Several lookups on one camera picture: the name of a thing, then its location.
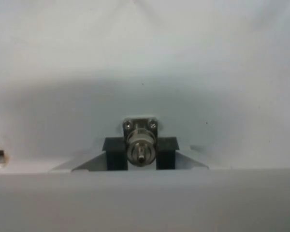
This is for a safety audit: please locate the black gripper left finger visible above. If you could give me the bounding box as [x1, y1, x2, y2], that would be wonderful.
[48, 137, 129, 173]

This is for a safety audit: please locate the metal BNC plug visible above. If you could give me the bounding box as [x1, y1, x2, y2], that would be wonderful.
[125, 129, 158, 168]

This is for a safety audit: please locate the white task board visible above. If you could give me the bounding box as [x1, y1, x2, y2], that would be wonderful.
[0, 0, 290, 174]

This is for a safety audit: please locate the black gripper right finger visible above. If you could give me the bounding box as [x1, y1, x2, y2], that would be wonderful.
[156, 137, 210, 171]

